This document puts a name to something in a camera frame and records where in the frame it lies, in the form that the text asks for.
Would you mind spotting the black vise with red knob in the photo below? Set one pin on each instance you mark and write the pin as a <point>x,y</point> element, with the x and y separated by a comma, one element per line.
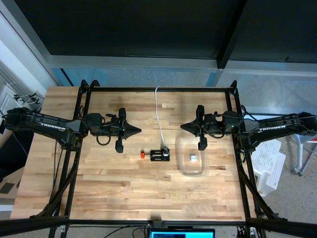
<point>157,156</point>

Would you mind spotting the clear plastic tub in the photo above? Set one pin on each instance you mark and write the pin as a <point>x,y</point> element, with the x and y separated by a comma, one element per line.
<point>185,161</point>

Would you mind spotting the white foam block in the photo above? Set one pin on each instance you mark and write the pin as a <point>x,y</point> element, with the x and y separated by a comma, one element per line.
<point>267,168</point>

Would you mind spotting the black vertical post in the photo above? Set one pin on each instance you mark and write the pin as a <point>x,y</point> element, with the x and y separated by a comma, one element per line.
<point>230,37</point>

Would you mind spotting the white power receptacle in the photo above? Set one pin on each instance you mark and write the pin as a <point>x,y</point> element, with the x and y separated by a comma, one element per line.
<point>166,155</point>

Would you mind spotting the small white square block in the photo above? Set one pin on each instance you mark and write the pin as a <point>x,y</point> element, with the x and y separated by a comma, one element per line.
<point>193,157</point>

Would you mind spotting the grey metal window frame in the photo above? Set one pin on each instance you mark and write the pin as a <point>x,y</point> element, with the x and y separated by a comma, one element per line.
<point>123,60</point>

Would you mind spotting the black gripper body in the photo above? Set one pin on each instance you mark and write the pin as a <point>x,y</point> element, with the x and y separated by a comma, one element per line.
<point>116,130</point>
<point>208,129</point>

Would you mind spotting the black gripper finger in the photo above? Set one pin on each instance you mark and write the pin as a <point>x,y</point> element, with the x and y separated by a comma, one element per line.
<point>130,133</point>
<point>192,126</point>
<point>192,131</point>
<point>131,128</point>

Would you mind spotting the black aluminium frame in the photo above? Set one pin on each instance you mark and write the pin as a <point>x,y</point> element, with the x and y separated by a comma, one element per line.
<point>32,224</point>

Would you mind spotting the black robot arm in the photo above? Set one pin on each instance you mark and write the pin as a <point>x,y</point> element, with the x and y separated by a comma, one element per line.
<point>54,126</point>
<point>272,127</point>

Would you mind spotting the grey metal stand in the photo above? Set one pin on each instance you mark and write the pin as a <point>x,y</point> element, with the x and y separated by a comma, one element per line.
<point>299,153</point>

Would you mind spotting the small black table camera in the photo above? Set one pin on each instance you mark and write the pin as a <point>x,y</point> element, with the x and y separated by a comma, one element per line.
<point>156,224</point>

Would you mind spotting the blue-edged screen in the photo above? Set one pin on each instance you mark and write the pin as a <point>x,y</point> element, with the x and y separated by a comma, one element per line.
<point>180,234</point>

